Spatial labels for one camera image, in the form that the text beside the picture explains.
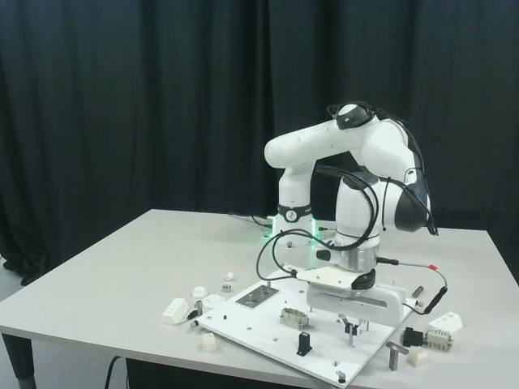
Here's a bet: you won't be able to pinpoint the white task board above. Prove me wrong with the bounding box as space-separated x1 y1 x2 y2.
200 276 407 387

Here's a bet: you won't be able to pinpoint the black D-SUB plug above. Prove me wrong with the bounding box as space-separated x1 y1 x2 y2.
402 327 425 348

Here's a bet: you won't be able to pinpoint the black table leg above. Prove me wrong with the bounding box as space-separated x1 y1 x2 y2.
0 332 34 389

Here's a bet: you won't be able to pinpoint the black floor cable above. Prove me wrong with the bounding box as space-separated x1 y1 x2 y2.
106 355 131 389

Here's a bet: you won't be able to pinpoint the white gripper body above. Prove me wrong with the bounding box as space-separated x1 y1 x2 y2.
305 283 415 322

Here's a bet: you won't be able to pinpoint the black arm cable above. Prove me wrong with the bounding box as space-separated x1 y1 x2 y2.
258 164 391 281

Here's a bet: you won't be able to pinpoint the black base cable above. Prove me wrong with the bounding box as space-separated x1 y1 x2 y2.
226 212 277 229

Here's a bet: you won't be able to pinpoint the small white holder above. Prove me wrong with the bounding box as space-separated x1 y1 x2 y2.
199 332 221 352
407 348 431 368

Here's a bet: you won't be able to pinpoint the metal square peg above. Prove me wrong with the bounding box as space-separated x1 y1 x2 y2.
386 341 409 371

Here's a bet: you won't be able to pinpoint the beige metal connector plug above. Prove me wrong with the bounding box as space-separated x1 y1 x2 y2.
422 327 448 348

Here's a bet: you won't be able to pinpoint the white holder block with holes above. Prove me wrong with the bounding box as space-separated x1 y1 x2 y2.
427 311 464 335

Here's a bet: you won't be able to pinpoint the white peg holder block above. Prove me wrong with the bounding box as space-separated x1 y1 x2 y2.
161 297 190 326

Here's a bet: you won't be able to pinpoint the black curtains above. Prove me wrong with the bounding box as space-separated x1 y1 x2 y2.
0 0 519 287

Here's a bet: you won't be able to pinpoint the thin black rod with wire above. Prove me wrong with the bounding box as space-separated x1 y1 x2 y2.
375 256 450 315

